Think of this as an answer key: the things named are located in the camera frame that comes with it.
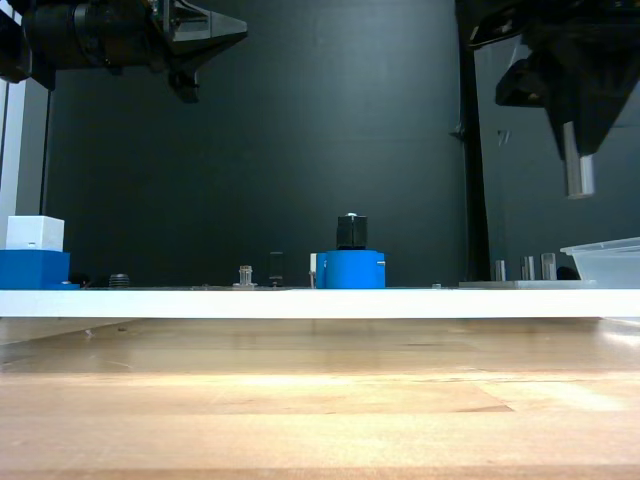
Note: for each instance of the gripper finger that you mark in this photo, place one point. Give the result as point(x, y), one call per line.
point(520, 85)
point(600, 75)
point(185, 80)
point(220, 27)

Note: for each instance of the black knurled nut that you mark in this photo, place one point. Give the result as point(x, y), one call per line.
point(119, 281)

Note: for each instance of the black upright connector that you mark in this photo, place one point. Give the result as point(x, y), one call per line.
point(276, 262)

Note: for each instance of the blue connector holder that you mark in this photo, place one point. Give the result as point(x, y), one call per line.
point(352, 270)

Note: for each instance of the blue rectangular holder block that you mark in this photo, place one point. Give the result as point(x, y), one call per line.
point(30, 270)

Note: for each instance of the clear plastic tub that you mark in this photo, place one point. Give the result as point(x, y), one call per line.
point(605, 265)

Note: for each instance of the white task board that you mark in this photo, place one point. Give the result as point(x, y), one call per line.
point(200, 302)

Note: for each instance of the medium metal peg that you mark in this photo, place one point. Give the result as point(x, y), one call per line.
point(528, 267)

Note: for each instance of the small silver connector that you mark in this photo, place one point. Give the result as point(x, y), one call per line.
point(245, 277)

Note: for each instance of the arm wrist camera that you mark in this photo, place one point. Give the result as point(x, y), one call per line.
point(500, 20)

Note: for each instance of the large steel cylinder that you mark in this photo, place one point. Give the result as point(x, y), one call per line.
point(580, 175)

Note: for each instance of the grey metal peg plate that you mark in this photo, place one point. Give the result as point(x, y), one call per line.
point(550, 284)

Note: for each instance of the thin metal peg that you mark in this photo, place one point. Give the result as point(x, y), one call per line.
point(500, 270)

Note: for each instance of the white cube block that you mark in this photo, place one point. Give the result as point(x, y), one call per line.
point(35, 232)

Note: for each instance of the thick metal peg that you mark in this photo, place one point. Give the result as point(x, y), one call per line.
point(548, 265)

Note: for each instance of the white connector block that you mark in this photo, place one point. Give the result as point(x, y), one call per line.
point(313, 265)

